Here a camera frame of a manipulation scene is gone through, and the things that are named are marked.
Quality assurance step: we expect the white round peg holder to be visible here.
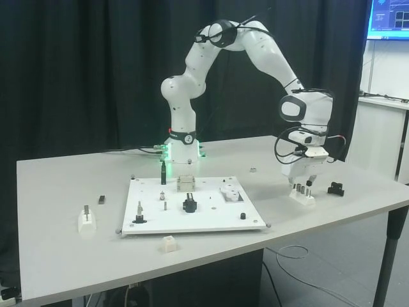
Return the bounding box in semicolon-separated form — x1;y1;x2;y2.
289;188;316;207

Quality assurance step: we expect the small white cube holder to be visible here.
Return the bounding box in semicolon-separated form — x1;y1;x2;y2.
158;235;178;255

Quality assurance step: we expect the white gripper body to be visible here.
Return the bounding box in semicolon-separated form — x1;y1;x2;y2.
281;155;329;187

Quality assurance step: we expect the dark table leg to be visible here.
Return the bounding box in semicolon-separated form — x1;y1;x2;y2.
372;209;404;307

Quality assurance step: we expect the black D-SUB plug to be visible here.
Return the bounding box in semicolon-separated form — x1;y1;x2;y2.
181;193;198;214

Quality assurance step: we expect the white task board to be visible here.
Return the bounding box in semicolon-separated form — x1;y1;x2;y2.
115;175;272;238

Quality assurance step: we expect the grey floor cable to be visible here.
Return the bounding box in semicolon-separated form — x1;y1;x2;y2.
276;244;376;295

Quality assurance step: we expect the white square peg holder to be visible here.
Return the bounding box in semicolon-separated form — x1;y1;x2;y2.
77;209;98;240

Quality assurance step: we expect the black base cable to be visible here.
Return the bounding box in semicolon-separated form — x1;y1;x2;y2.
135;145;170;157

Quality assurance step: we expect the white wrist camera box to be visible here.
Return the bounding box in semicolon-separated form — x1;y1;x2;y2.
286;129;316;145

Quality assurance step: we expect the black curtain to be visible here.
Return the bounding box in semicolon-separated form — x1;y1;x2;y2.
0;0;373;288

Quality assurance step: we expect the black Ethernet plug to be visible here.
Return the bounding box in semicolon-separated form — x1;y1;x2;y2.
327;181;346;196

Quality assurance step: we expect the black forearm cable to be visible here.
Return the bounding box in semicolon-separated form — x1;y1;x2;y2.
235;19;335;166

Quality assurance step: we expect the blue screen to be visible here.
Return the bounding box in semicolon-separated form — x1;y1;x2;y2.
366;0;409;41

